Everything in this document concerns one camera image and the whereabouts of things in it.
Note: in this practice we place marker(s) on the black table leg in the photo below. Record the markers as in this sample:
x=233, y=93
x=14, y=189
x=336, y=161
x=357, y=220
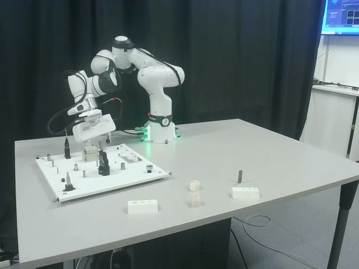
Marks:
x=340, y=224

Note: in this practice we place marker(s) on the black and metal plug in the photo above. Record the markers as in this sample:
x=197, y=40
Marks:
x=69, y=185

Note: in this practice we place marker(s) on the white task board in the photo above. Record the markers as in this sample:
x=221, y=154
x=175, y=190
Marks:
x=84, y=185

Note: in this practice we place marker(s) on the black curtain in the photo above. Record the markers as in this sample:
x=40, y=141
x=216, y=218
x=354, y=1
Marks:
x=42, y=56

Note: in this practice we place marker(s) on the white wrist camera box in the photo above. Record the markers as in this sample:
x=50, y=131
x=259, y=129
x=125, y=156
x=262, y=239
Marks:
x=76, y=109

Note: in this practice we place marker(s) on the small white plug holder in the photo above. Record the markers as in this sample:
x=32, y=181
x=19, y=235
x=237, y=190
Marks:
x=194, y=185
x=195, y=200

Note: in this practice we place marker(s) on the blue screen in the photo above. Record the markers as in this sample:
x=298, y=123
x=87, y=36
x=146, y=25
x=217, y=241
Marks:
x=340, y=16

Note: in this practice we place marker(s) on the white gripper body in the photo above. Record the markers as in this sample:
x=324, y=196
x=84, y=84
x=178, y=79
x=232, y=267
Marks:
x=94, y=129

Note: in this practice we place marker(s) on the ribbed metal BNC plug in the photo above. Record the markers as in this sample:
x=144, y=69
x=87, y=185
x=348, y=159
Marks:
x=149, y=168

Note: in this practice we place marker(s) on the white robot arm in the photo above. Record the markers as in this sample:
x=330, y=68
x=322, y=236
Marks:
x=157, y=84

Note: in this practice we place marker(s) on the thin black rod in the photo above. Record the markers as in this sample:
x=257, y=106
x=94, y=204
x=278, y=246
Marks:
x=66, y=134

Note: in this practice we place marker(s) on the black cylindrical plug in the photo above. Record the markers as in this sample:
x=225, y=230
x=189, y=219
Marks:
x=67, y=150

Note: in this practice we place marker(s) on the white cabinet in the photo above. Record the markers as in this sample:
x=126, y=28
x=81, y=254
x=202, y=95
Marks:
x=331, y=120

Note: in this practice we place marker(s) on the white long peg holder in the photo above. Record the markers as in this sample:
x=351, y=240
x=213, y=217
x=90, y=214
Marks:
x=142, y=206
x=244, y=193

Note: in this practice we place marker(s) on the white medium gear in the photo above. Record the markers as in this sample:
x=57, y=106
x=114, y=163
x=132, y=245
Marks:
x=131, y=157

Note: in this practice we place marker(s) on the dark metal round peg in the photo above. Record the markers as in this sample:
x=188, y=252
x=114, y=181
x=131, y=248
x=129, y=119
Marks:
x=123, y=166

